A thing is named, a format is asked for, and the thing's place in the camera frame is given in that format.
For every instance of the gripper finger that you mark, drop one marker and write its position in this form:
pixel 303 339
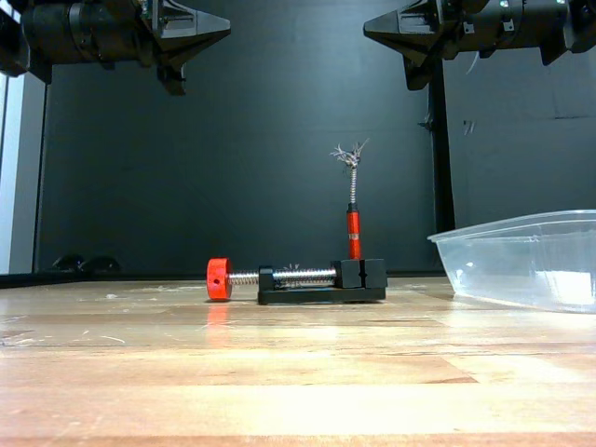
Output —
pixel 421 50
pixel 195 23
pixel 410 25
pixel 186 49

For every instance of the black vise orange knob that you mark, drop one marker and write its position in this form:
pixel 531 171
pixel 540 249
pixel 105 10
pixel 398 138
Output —
pixel 363 279

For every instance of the clear plastic tub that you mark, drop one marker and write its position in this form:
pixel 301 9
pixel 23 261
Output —
pixel 512 270

